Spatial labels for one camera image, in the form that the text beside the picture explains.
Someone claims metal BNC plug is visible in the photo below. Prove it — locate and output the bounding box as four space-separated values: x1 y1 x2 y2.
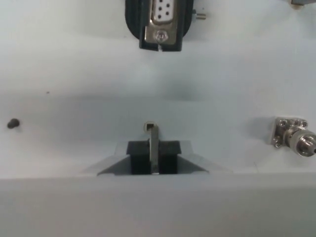
285 127 316 158

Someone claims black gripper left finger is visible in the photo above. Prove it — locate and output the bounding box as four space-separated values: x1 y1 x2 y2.
80 140 151 177

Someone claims thin metal square peg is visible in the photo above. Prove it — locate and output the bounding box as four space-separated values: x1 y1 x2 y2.
149 123 160 175

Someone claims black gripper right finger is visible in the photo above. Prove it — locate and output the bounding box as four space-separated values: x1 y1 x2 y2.
158 140 234 176

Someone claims medium metal square peg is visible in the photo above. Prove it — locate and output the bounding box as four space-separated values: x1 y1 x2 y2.
290 0 312 9

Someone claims white task board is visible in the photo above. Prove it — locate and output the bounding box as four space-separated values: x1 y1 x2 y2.
0 0 316 181

